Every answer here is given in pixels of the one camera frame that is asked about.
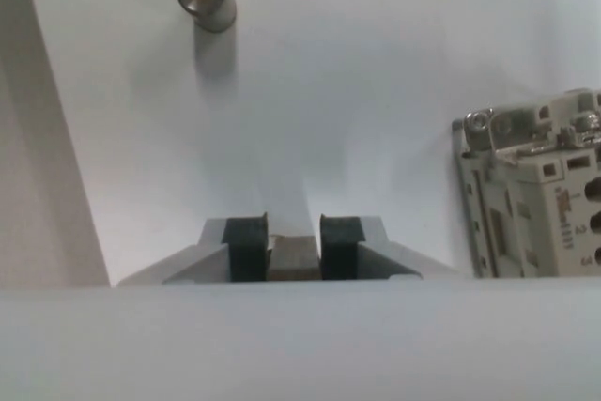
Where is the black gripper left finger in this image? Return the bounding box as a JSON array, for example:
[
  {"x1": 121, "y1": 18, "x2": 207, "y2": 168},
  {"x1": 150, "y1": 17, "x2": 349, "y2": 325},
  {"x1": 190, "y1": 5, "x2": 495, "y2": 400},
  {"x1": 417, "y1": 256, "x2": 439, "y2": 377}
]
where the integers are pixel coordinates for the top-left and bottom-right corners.
[{"x1": 116, "y1": 212, "x2": 270, "y2": 287}]

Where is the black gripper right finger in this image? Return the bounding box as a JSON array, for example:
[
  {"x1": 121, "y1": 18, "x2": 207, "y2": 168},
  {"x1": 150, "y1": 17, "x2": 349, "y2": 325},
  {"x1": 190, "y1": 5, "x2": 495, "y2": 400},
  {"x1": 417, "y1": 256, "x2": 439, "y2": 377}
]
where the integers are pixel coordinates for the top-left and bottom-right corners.
[{"x1": 318, "y1": 212, "x2": 465, "y2": 283}]

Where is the metal square peg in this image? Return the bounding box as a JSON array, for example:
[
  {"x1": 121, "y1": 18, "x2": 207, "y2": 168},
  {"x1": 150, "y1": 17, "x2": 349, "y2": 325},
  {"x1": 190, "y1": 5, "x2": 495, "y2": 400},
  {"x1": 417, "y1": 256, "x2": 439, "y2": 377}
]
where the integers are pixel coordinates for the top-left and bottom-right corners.
[{"x1": 267, "y1": 233, "x2": 321, "y2": 283}]

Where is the white task board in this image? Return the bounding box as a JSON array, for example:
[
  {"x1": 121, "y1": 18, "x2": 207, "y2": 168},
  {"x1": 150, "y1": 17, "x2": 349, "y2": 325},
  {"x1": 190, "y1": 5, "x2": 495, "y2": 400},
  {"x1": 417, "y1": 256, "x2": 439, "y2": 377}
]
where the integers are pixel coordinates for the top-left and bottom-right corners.
[{"x1": 18, "y1": 0, "x2": 601, "y2": 289}]

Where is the grey connector block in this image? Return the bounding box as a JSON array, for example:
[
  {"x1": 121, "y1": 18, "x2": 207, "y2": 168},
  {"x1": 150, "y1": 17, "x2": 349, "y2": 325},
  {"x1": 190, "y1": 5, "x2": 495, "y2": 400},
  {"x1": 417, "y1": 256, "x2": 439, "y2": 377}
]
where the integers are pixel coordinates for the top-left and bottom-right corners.
[{"x1": 451, "y1": 87, "x2": 601, "y2": 280}]

